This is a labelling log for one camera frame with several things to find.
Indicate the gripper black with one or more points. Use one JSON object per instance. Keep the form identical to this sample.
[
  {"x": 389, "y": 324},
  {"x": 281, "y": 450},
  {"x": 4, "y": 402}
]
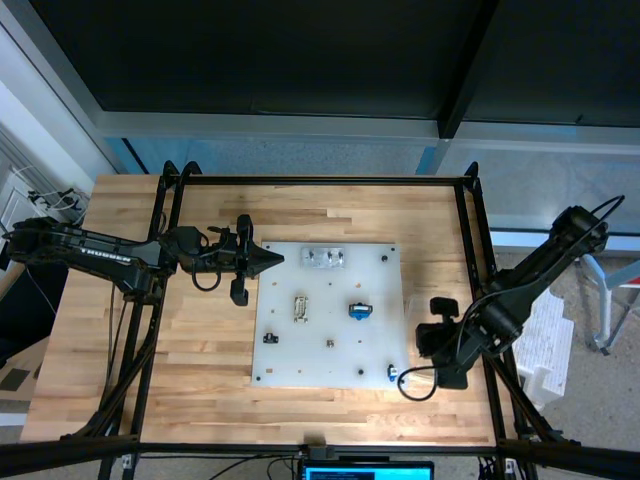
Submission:
[
  {"x": 240, "y": 260},
  {"x": 450, "y": 345}
]

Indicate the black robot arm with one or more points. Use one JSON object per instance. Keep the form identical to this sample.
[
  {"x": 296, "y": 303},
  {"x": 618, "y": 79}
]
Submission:
[
  {"x": 100, "y": 252},
  {"x": 530, "y": 280}
]

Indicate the beige rectangular connector housing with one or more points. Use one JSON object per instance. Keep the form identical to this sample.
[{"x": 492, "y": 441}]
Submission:
[{"x": 300, "y": 307}]

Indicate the blue and black connector socket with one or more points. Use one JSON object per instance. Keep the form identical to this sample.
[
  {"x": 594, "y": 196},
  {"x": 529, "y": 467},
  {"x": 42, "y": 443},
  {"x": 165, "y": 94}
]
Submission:
[{"x": 360, "y": 311}]

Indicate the white taskboard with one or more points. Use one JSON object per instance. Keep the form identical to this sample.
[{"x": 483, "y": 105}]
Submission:
[{"x": 310, "y": 360}]

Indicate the clear plastic tub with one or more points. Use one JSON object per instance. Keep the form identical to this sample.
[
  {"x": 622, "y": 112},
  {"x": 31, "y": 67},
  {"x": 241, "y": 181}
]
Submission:
[{"x": 417, "y": 310}]

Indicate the small blue RJ45 socket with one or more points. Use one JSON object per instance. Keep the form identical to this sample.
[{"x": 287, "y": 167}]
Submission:
[{"x": 392, "y": 372}]

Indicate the aluminium block with pins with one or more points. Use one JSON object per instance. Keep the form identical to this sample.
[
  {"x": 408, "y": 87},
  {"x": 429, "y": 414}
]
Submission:
[{"x": 322, "y": 258}]

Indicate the white foam block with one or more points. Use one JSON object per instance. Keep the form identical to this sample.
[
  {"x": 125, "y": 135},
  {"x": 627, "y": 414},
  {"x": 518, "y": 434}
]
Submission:
[{"x": 547, "y": 360}]

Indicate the laptop screen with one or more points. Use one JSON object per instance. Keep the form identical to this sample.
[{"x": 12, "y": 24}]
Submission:
[{"x": 365, "y": 472}]

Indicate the grey metal stand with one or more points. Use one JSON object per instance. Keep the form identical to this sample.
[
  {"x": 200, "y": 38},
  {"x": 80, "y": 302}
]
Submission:
[{"x": 602, "y": 320}]

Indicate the cardboard box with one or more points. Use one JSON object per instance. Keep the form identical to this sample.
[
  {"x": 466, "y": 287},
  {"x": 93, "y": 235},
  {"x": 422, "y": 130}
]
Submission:
[{"x": 20, "y": 360}]

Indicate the black metal frame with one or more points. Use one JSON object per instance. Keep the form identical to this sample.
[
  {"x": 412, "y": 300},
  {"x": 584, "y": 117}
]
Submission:
[{"x": 320, "y": 180}]

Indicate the grey metal partition frame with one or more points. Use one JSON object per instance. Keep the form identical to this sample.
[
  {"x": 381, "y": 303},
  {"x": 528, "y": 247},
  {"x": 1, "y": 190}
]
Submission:
[{"x": 250, "y": 122}]

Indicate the small black camera mount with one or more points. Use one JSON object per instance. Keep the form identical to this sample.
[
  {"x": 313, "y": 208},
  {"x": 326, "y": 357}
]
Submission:
[{"x": 320, "y": 451}]

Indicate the black vertical post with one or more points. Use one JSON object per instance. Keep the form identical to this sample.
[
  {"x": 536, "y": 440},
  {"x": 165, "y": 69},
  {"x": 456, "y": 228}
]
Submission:
[{"x": 467, "y": 65}]

